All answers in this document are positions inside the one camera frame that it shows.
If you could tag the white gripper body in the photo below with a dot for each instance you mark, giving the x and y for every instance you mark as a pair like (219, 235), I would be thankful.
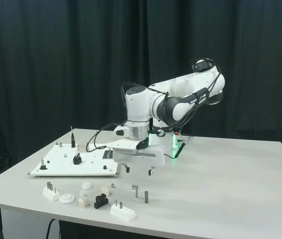
(141, 159)

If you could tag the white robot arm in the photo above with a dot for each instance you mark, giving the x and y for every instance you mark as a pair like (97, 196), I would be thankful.
(136, 107)

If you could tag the dark metal peg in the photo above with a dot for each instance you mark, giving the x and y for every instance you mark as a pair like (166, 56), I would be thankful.
(146, 197)

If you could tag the white peg holder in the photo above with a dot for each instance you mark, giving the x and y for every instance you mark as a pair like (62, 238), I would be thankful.
(52, 196)
(122, 213)

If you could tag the thick metal round peg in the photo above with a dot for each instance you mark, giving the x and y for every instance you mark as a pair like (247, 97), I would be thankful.
(48, 186)

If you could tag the metal bolt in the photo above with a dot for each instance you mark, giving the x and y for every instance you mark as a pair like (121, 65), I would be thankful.
(135, 186)

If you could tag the cream square holder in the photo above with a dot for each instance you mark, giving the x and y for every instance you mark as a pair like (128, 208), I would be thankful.
(105, 191)

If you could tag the thin black rod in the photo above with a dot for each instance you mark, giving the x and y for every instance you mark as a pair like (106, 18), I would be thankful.
(180, 150)

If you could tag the black D-SUB plug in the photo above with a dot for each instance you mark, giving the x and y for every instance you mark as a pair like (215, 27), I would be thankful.
(100, 201)

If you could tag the white medium gear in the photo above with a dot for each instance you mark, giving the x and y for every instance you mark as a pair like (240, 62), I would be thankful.
(87, 186)

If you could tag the cream block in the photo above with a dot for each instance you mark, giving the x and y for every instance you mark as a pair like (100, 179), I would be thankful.
(82, 147)

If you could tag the white small gear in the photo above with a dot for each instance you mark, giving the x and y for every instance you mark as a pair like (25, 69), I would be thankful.
(81, 194)

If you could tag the cream plug holder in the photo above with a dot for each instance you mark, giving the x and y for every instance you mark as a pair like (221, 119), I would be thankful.
(83, 202)

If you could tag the white task board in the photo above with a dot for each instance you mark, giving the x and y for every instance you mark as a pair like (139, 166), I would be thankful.
(61, 166)

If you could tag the white large gear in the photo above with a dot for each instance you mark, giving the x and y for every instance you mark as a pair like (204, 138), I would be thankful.
(66, 198)

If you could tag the black curtain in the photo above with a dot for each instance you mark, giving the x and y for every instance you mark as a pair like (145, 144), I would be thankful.
(56, 62)

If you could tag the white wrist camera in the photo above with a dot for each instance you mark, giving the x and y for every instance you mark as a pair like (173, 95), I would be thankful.
(120, 131)

